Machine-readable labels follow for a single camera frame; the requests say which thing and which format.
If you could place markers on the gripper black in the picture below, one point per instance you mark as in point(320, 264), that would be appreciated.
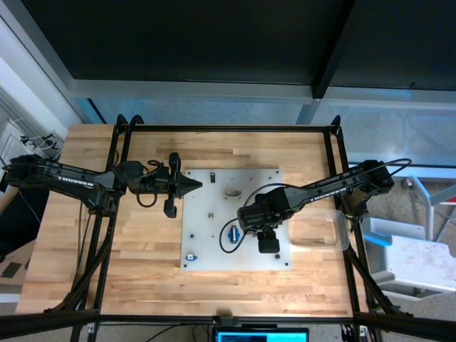
point(160, 183)
point(256, 219)

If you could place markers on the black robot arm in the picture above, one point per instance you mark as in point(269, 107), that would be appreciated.
point(327, 189)
point(71, 180)

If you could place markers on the white taskboard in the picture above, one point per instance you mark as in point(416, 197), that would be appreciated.
point(206, 249)

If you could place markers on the small black socket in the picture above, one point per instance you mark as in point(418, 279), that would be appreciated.
point(212, 177)

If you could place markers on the blue round connector holder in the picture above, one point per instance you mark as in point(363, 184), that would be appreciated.
point(228, 238)

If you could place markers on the grey rectangular connector socket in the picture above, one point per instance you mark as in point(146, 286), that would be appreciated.
point(232, 194)

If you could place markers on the clear plastic tub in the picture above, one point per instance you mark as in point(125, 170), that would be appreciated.
point(313, 228)

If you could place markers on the laptop screen with blue edge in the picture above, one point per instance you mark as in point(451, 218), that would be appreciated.
point(260, 335)

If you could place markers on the white step stool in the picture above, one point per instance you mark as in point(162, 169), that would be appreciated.
point(417, 256)

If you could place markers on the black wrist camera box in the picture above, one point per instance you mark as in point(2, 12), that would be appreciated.
point(268, 245)

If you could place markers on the black table frame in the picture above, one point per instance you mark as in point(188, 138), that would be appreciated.
point(228, 128)

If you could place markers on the small blue square mount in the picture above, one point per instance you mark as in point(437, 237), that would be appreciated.
point(186, 257)

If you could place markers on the black table-level camera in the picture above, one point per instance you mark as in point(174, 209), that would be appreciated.
point(225, 315)

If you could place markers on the white frame bracket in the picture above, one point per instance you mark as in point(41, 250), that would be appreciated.
point(90, 327)
point(363, 331)

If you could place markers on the black wall pillar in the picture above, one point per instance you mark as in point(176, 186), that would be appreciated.
point(335, 46)

